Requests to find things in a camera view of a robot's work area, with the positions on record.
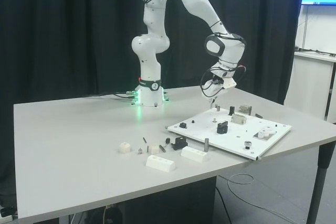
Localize white task board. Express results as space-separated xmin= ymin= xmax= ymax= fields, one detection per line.
xmin=166 ymin=105 xmax=293 ymax=162

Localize grey cable on floor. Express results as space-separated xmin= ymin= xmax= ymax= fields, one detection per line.
xmin=226 ymin=173 xmax=311 ymax=209

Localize black Ethernet plug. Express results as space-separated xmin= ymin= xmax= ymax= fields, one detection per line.
xmin=216 ymin=120 xmax=229 ymax=134

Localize black cables at arm foot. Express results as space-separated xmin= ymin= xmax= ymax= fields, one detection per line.
xmin=86 ymin=91 xmax=138 ymax=100

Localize black curtains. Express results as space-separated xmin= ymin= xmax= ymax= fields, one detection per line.
xmin=0 ymin=0 xmax=307 ymax=105

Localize black D-SUB plug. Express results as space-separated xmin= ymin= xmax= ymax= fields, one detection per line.
xmin=171 ymin=137 xmax=189 ymax=151

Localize white cabinet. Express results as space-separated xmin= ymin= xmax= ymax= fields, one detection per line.
xmin=284 ymin=49 xmax=336 ymax=124

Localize black table leg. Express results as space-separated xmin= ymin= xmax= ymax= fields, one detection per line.
xmin=306 ymin=155 xmax=329 ymax=224

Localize white three-hole peg holder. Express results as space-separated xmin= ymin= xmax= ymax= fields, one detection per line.
xmin=181 ymin=146 xmax=210 ymax=163
xmin=145 ymin=154 xmax=177 ymax=173

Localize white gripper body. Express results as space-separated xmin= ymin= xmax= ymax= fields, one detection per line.
xmin=201 ymin=78 xmax=227 ymax=100

